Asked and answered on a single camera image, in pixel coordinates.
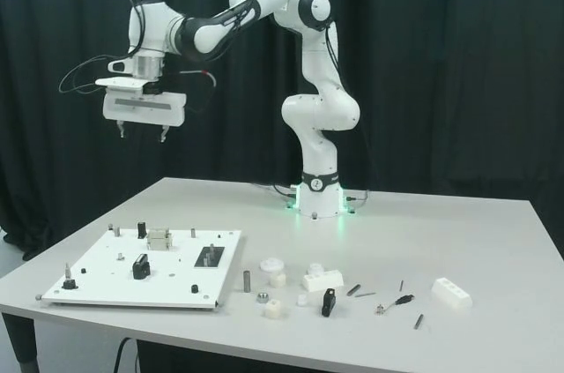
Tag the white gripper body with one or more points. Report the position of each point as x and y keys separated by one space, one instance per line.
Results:
x=145 y=109

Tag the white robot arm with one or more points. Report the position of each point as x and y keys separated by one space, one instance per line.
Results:
x=317 y=126

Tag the large metal round peg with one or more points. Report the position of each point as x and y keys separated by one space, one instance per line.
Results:
x=247 y=281

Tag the white long peg holder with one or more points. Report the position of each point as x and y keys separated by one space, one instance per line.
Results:
x=324 y=280

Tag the short metal peg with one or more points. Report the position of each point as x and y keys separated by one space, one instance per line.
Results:
x=353 y=290

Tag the white three-hole peg holder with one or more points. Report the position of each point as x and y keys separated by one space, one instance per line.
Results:
x=451 y=292

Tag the flat white mounting plate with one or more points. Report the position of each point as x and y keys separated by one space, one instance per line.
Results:
x=119 y=82

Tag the thin black rod red tag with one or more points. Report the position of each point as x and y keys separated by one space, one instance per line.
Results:
x=189 y=72

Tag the small black plug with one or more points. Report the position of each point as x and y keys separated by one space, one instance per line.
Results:
x=141 y=229

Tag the large black plug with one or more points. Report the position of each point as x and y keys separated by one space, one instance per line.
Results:
x=141 y=268

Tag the white task board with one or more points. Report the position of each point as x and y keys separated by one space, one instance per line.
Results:
x=167 y=276

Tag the metal plug with black base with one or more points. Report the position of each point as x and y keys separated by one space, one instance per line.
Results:
x=69 y=276

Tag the white large gear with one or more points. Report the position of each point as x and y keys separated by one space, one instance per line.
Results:
x=271 y=266

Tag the cream cube holder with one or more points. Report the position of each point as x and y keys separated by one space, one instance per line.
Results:
x=277 y=280
x=273 y=308

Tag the metal nut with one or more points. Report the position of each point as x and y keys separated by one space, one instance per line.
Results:
x=263 y=298

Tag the white medium gear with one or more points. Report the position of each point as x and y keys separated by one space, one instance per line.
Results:
x=314 y=268

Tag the white small gear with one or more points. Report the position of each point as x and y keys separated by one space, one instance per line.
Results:
x=302 y=300

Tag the black D-SUB plug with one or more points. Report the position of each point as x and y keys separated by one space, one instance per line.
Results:
x=328 y=301

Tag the black table leg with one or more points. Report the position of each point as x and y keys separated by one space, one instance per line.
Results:
x=20 y=342

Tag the black curtains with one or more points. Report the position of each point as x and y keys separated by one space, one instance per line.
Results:
x=440 y=82

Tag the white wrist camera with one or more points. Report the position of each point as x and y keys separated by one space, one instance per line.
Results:
x=119 y=66

